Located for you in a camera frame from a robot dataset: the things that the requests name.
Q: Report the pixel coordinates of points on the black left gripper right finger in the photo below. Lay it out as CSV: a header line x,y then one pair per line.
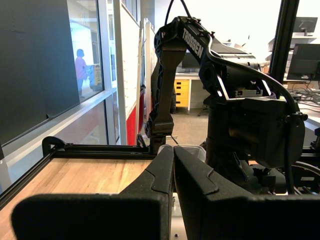
x,y
250,220

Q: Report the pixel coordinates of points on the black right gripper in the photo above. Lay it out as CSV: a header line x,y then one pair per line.
x,y
230,165

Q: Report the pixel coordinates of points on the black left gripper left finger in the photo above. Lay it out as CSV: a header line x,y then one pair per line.
x,y
100,220

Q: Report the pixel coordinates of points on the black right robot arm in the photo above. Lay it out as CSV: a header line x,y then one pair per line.
x,y
165,87

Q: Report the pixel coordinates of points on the clear plastic tub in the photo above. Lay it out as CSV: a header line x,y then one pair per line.
x,y
192,150

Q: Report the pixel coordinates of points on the black office chair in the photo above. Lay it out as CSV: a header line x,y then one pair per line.
x,y
206,105

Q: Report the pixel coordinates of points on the yellow drawer cabinet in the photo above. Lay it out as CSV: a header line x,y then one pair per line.
x,y
181,93

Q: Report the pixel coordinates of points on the white office desk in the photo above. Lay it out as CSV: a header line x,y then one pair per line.
x,y
195,76

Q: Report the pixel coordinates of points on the black computer monitor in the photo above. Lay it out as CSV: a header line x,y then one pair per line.
x,y
305,62
190,61
305,25

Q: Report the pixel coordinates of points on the white partition panel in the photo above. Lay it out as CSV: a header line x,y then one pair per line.
x,y
127,62

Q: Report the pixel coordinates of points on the person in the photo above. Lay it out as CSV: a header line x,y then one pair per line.
x,y
80,70

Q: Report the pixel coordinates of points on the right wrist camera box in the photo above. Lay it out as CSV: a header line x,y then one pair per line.
x,y
270,180

